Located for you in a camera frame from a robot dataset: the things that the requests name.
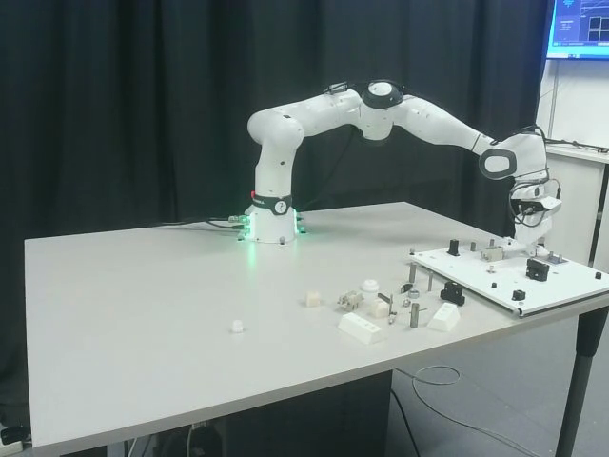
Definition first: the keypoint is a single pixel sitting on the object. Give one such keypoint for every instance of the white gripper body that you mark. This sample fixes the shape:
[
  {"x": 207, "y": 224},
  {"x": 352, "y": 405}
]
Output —
[{"x": 533, "y": 231}]

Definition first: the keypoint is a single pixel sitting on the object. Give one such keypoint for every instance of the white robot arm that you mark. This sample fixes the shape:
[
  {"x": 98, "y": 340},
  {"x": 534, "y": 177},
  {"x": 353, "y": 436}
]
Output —
[{"x": 271, "y": 157}]

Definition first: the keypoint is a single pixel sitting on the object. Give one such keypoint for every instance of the white medium gear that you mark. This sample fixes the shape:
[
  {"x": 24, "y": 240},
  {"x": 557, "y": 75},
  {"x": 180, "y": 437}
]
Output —
[{"x": 369, "y": 286}]

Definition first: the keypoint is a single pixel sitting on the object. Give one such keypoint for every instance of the white small gear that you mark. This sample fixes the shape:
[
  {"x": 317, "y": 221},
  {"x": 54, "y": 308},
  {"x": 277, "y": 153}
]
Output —
[{"x": 236, "y": 326}]

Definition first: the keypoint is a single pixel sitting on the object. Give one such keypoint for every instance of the white cabinet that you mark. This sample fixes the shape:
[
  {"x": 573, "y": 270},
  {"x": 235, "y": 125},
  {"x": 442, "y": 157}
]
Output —
[{"x": 571, "y": 209}]

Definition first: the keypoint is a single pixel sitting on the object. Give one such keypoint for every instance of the white task board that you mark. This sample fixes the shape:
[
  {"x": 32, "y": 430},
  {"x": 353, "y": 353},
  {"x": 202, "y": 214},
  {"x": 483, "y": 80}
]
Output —
[{"x": 485, "y": 285}]

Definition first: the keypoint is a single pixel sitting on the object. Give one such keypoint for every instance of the black plug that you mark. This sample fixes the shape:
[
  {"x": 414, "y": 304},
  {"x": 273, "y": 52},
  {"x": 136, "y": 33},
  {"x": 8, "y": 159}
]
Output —
[{"x": 453, "y": 291}]

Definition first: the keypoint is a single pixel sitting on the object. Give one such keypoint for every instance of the thin metal round peg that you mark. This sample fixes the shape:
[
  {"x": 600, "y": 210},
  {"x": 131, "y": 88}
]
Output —
[{"x": 429, "y": 281}]

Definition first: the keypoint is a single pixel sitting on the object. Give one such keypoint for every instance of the short white peg holder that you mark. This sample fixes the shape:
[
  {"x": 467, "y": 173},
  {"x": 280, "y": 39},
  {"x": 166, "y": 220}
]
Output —
[{"x": 445, "y": 315}]

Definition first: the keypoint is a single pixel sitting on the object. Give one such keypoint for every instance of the metal square peg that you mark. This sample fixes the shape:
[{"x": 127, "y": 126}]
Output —
[{"x": 411, "y": 275}]

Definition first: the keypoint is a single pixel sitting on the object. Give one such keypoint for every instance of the metal BNC plug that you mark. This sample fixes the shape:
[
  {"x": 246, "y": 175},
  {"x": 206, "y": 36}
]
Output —
[{"x": 415, "y": 294}]

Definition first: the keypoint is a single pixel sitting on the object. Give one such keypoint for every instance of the black curved part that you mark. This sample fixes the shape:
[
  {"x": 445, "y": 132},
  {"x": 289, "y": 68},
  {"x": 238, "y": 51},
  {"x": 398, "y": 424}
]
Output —
[{"x": 404, "y": 287}]

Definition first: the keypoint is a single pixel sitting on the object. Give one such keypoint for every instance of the black table leg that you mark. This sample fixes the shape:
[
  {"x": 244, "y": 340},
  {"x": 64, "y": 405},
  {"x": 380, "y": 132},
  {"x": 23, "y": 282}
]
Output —
[{"x": 583, "y": 381}]

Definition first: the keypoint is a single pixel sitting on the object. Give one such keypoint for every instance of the thin metal bolt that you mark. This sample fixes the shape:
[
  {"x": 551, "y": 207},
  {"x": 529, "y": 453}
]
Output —
[{"x": 391, "y": 310}]

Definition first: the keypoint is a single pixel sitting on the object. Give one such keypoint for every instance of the small white cube holder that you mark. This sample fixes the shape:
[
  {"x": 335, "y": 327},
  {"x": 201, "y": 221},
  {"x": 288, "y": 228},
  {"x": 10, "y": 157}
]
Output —
[
  {"x": 311, "y": 298},
  {"x": 379, "y": 310}
]

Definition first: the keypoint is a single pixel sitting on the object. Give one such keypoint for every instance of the grey metal plug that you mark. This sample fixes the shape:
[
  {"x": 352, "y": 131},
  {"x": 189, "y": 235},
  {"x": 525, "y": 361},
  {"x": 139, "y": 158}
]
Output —
[{"x": 349, "y": 301}]

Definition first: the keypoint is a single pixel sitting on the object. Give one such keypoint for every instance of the long white peg holder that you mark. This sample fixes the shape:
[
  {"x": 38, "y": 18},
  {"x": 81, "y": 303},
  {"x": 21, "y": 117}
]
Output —
[{"x": 360, "y": 329}]

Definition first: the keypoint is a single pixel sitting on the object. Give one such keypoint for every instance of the blue screen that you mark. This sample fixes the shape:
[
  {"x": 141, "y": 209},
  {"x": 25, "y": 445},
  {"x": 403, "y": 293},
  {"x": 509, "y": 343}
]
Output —
[{"x": 580, "y": 28}]

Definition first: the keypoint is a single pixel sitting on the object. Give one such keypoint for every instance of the black curtain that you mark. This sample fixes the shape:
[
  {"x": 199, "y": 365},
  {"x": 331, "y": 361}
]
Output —
[{"x": 143, "y": 95}]

